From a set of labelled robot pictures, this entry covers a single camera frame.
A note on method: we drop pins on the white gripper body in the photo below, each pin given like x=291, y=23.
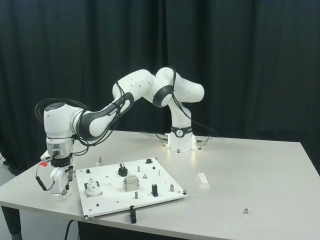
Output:
x=56, y=180

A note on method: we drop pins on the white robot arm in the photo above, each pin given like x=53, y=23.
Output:
x=140, y=85

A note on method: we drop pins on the dark grey cylindrical sensor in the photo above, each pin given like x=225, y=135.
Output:
x=70, y=174

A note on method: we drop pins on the white peg holder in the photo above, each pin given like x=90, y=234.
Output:
x=58, y=198

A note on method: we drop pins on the white medium gear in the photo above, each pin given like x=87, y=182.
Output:
x=92, y=185

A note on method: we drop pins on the white large gear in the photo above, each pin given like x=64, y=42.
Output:
x=93, y=193

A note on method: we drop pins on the white task board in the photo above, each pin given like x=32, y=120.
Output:
x=112, y=200

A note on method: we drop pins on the black table leg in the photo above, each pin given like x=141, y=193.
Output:
x=11, y=221

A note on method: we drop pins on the metal square peg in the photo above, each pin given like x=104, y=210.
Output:
x=171, y=188
x=136, y=195

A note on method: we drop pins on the black USB plug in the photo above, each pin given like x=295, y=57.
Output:
x=154, y=190

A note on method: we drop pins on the black curtain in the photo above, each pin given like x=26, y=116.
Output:
x=50, y=37

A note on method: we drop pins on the white holder with holes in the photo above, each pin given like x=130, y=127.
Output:
x=203, y=180

